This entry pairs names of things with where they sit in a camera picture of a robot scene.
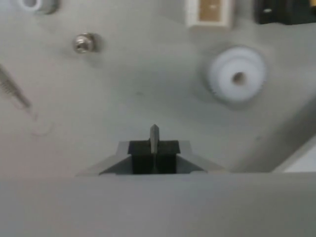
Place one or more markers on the white small gear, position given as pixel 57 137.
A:
pixel 37 3

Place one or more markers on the white medium gear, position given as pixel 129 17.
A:
pixel 237 75

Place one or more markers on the white task board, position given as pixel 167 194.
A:
pixel 138 81

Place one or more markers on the metal bolt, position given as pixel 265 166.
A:
pixel 83 43

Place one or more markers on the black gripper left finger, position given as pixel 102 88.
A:
pixel 140 155

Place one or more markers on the metal square peg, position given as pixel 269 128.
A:
pixel 154 138

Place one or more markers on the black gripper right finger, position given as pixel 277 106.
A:
pixel 168 155

